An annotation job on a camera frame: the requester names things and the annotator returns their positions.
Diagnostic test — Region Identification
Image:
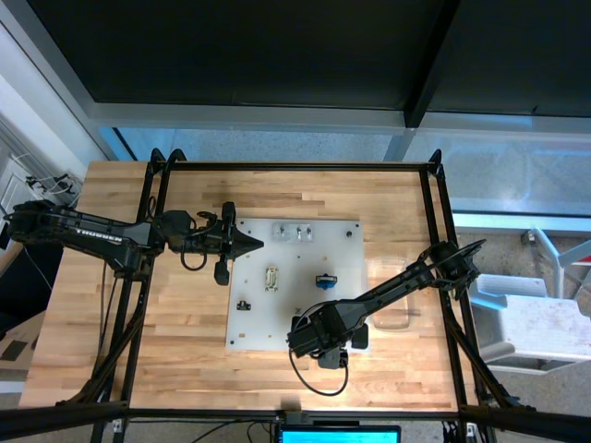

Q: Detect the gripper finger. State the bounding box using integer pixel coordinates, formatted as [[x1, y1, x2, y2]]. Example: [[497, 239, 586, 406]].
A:
[[235, 225, 265, 245], [235, 243, 265, 261]]

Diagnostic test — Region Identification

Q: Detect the clear plastic tub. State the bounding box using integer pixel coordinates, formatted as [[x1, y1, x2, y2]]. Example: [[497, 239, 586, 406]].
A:
[[366, 256, 416, 332]]

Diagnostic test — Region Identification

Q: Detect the white board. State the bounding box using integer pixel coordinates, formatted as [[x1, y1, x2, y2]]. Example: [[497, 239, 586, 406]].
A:
[[224, 217, 370, 353]]

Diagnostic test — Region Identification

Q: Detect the laptop screen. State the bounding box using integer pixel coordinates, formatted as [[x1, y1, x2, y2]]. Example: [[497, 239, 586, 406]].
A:
[[275, 425, 402, 443]]

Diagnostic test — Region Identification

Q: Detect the white plastic stool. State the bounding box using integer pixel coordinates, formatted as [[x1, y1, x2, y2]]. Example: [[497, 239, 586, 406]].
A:
[[470, 272, 591, 376]]

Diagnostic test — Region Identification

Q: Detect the grey metal stand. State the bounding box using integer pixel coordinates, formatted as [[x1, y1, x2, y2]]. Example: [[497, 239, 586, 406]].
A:
[[520, 225, 591, 299]]

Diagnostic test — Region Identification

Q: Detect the flat cardboard box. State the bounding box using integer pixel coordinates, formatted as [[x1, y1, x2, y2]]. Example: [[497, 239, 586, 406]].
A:
[[0, 309, 47, 370]]

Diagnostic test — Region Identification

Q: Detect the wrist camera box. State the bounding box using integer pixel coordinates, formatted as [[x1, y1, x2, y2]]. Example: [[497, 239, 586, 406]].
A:
[[317, 349, 349, 371]]

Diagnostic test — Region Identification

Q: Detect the black arm loop cable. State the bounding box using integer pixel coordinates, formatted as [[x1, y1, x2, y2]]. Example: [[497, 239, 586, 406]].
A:
[[179, 246, 208, 272]]

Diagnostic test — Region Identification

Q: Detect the black aluminium frame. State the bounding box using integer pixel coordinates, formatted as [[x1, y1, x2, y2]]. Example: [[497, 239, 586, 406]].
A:
[[0, 147, 591, 443]]

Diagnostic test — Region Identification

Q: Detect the small grey camera box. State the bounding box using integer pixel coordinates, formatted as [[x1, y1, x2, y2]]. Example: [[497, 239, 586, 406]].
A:
[[282, 405, 309, 425]]

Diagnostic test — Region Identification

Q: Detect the black and white cable tangle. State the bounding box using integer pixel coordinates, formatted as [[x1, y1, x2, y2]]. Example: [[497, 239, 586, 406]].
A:
[[25, 173, 79, 198]]

